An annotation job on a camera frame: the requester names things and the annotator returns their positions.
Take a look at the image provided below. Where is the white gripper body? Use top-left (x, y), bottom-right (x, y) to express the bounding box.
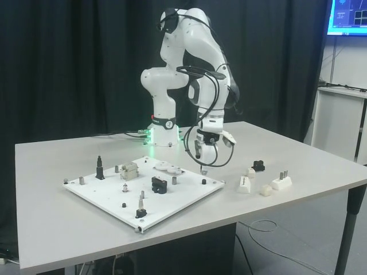
top-left (200, 142), bottom-right (219, 167)

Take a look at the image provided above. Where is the white wedge holder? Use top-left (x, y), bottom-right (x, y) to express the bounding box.
top-left (235, 176), bottom-right (253, 194)

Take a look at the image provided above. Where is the black Ethernet plug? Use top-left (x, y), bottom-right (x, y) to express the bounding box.
top-left (151, 176), bottom-right (168, 196)

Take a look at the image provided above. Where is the grey D-SUB plug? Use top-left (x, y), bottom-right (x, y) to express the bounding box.
top-left (119, 162), bottom-right (140, 181)

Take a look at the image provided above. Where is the white peg holder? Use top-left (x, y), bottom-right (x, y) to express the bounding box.
top-left (271, 177), bottom-right (294, 190)

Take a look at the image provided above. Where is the white task board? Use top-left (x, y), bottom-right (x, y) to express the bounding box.
top-left (62, 155), bottom-right (226, 233)

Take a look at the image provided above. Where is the tall black waterproof plug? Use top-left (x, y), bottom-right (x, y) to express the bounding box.
top-left (94, 154), bottom-right (106, 181)

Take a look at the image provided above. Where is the white cabinet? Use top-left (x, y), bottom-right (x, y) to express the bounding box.
top-left (311, 85), bottom-right (367, 166)

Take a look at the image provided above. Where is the dark grey table leg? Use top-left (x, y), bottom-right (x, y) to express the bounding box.
top-left (334, 183), bottom-right (367, 275)

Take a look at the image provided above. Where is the black curtain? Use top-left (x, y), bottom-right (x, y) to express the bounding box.
top-left (0, 0), bottom-right (335, 253)

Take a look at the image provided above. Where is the blue screen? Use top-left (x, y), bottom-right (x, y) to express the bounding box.
top-left (326, 0), bottom-right (367, 37)

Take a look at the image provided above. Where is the black base cable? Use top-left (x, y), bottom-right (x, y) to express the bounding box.
top-left (97, 129), bottom-right (151, 142)

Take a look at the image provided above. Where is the grey floor cable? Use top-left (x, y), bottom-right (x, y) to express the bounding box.
top-left (248, 219), bottom-right (349, 275)

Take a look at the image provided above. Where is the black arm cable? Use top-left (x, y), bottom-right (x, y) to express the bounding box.
top-left (156, 7), bottom-right (233, 167)

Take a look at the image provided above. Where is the black floor cable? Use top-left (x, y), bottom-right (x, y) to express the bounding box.
top-left (235, 234), bottom-right (251, 275)

